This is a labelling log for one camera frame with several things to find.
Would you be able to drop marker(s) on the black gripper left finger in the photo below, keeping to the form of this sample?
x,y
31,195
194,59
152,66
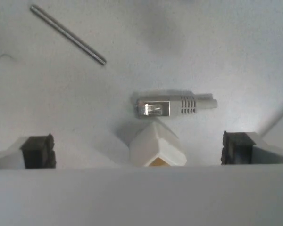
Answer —
x,y
39,153

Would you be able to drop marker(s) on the white block holder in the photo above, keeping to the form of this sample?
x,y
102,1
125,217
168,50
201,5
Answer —
x,y
155,147

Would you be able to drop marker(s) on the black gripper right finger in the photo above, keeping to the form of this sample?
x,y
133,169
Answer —
x,y
238,148

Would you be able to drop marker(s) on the grey Ethernet plug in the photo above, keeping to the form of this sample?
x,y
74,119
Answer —
x,y
166,107

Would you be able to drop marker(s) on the metal round peg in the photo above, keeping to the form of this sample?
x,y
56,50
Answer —
x,y
67,34

